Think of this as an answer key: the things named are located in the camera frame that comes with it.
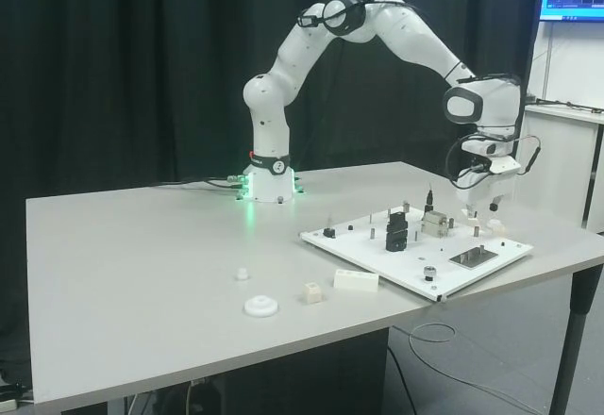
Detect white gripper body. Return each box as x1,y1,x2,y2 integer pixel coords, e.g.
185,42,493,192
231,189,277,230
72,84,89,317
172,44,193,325
455,169,515,207

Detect grey metal connector housing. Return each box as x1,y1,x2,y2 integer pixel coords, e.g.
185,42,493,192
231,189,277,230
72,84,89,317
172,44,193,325
420,210,456,238

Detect black D-SUB plug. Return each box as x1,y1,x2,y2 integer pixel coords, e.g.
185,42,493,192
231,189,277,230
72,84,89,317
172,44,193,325
384,211,410,253

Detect white task board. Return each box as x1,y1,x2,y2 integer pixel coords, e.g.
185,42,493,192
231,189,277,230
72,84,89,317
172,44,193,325
299,205,536,303

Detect white cabinet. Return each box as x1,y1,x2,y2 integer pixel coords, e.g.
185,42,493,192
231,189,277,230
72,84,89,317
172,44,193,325
516,18,604,235

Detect long white holder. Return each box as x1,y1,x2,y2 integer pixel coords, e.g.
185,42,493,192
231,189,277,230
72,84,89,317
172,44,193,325
332,268,381,294

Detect black table leg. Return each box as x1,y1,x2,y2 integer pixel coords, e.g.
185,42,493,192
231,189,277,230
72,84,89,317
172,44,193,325
549,258,597,415

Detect large white gear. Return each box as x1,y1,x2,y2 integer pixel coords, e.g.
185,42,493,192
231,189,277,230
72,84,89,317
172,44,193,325
243,294,280,317

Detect black curtains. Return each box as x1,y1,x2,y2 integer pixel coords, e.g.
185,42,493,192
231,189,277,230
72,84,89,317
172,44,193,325
0,0,551,388

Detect black looped wrist cable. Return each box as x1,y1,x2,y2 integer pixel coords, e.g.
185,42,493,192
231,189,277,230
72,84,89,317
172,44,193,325
445,136,478,191

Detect thin black rod on wire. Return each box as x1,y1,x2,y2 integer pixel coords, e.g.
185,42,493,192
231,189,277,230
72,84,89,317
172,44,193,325
512,135,541,172

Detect thin grey cable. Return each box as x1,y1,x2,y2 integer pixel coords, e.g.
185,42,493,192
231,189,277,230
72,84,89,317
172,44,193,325
408,323,562,384

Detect black base cable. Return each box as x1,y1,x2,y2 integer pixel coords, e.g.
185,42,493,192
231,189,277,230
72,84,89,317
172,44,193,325
153,175,246,191

